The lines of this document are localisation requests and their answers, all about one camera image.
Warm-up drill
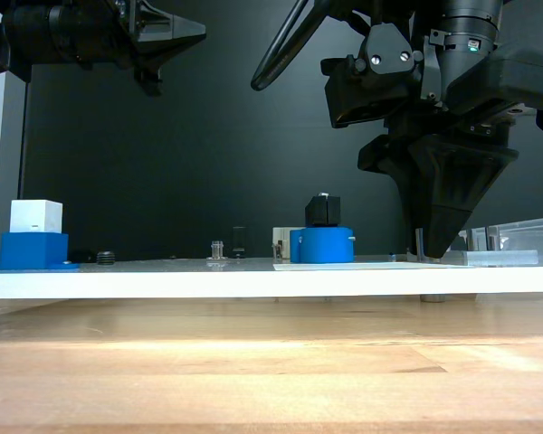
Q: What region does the large blue round holder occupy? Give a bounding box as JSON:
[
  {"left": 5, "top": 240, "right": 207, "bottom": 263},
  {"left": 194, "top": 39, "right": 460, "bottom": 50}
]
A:
[{"left": 289, "top": 225, "right": 357, "bottom": 265}]

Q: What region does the small blue square holder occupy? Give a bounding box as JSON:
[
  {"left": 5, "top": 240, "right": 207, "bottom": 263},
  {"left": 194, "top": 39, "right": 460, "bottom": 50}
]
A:
[{"left": 0, "top": 231, "right": 81, "bottom": 272}]

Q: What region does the small translucent connector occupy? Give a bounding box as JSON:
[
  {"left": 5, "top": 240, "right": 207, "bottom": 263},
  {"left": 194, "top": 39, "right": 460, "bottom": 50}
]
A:
[{"left": 205, "top": 240, "right": 228, "bottom": 269}]

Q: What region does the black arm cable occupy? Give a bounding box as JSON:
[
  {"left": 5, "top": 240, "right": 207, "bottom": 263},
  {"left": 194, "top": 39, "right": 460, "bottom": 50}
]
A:
[{"left": 250, "top": 0, "right": 329, "bottom": 92}]

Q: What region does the grey metal bar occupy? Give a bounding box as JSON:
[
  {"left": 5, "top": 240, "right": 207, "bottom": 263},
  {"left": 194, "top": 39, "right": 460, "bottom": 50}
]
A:
[{"left": 452, "top": 249, "right": 539, "bottom": 268}]

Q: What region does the beige connector housing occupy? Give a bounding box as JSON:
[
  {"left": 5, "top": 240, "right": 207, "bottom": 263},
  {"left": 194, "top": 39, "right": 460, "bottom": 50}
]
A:
[{"left": 271, "top": 227, "right": 293, "bottom": 262}]

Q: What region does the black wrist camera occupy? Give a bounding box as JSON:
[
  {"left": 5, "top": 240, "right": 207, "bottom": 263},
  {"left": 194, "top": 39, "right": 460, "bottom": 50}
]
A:
[{"left": 320, "top": 22, "right": 425, "bottom": 131}]

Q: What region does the black plug in blue holder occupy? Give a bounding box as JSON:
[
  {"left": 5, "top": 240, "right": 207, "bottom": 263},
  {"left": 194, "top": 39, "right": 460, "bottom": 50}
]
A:
[{"left": 304, "top": 193, "right": 343, "bottom": 227}]

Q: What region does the white cube block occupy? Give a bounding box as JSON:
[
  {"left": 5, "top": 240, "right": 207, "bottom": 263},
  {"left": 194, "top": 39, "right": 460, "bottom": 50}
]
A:
[{"left": 9, "top": 198, "right": 64, "bottom": 235}]

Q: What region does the small black connector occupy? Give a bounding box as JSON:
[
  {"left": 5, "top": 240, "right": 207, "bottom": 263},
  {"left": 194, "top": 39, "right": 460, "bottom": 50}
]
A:
[{"left": 232, "top": 225, "right": 248, "bottom": 259}]

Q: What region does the white plastic board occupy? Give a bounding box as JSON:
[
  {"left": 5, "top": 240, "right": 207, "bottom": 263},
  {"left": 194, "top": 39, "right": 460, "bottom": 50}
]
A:
[{"left": 0, "top": 257, "right": 543, "bottom": 301}]

